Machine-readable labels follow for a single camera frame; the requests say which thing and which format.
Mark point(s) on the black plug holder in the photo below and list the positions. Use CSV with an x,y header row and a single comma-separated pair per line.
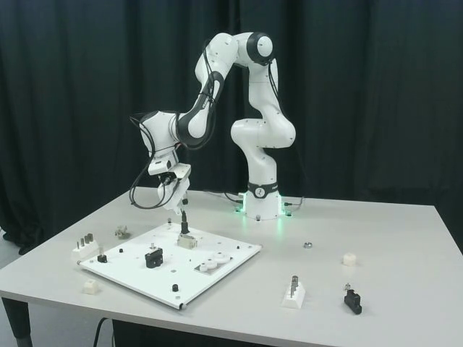
x,y
352,300

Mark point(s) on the white task board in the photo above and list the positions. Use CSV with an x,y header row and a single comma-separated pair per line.
x,y
144,282

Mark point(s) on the medium metal square peg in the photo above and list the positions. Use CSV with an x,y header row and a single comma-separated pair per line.
x,y
84,241

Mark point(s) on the black curtain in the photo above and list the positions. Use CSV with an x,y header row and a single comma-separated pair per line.
x,y
72,90

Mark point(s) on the metal hex nut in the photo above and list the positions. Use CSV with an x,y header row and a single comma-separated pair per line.
x,y
308,245

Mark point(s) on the large metal round peg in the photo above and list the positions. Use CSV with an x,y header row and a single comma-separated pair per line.
x,y
295,281

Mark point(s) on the black table leg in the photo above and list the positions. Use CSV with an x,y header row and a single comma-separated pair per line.
x,y
14,321

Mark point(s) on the white small gear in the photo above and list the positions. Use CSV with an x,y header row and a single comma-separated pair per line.
x,y
204,268

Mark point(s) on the white medium gear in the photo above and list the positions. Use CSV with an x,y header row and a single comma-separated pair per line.
x,y
212,264

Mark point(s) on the white square peg holder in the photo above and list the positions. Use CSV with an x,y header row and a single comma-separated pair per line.
x,y
87,252

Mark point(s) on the small white plug holder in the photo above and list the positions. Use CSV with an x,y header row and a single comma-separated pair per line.
x,y
91,288
350,259

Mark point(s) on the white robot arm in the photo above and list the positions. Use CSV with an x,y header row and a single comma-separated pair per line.
x,y
264,137

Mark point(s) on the large black bolt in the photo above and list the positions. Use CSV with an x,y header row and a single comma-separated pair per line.
x,y
175,287

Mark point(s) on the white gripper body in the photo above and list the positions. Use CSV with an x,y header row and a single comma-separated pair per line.
x,y
173,197

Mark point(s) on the large metal square peg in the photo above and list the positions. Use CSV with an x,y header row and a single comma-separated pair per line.
x,y
89,240

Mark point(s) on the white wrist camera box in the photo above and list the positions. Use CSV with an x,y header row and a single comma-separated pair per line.
x,y
159,168

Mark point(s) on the black USB plug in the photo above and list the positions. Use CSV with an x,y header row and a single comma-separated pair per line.
x,y
185,218

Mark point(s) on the flat white mounting plate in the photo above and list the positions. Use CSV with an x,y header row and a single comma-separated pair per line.
x,y
182,171

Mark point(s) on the white large gear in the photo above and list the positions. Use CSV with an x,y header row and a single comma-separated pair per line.
x,y
221,259

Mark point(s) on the white round peg holder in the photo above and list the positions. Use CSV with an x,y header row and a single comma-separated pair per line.
x,y
293,300

